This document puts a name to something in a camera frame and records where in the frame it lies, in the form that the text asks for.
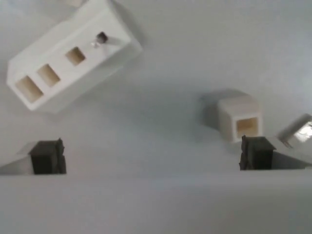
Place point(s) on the small white cube holder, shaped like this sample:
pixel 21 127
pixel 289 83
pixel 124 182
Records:
pixel 239 109

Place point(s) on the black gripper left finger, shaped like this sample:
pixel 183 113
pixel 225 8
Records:
pixel 46 158

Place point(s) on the thin metal square peg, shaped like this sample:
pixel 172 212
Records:
pixel 102 37

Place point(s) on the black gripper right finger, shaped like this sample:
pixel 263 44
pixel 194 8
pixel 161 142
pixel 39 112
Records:
pixel 258 156

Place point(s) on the long white square peg holder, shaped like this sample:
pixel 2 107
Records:
pixel 80 36

